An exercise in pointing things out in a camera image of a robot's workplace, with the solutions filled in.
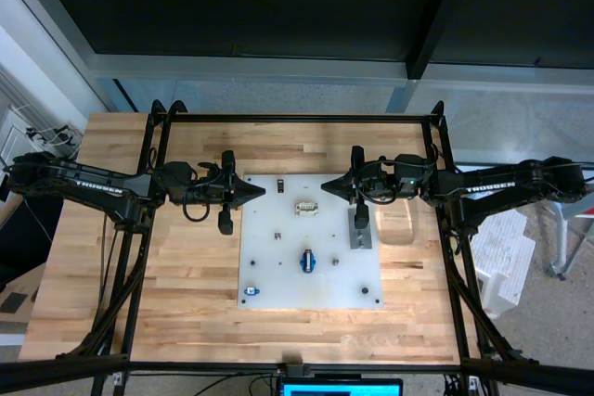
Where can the small blue square mount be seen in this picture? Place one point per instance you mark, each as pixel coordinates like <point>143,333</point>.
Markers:
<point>256,292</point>

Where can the small black connector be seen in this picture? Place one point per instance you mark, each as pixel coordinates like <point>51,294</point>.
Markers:
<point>280,186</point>

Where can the white board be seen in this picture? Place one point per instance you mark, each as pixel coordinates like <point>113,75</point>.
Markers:
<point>325,294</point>

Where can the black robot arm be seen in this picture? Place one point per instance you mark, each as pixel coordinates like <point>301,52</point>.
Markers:
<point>97,185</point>
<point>492,187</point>

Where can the screen with blue edge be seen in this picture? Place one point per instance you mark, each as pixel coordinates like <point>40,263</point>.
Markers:
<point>339,389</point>

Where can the grey metal stand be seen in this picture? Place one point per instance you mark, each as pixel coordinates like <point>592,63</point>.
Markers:
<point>563,238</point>

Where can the grey aluminium block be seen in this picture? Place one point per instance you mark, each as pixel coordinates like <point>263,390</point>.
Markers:
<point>361,240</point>

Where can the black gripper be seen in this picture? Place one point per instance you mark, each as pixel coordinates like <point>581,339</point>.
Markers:
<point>227,192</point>
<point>376,187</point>

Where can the blue round mount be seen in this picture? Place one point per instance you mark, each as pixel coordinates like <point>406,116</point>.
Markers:
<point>300,260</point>

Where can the small black camera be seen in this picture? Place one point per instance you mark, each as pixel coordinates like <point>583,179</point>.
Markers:
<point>297,369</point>

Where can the beige connector housing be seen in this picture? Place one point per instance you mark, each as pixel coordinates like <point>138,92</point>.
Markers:
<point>307,209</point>

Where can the clear plastic tub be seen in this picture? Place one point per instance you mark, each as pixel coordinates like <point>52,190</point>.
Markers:
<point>394,229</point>

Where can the black metal frame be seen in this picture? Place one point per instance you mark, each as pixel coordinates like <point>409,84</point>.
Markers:
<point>297,118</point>

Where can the brown cardboard box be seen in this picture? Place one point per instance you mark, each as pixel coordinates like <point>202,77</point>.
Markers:
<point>18,284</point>

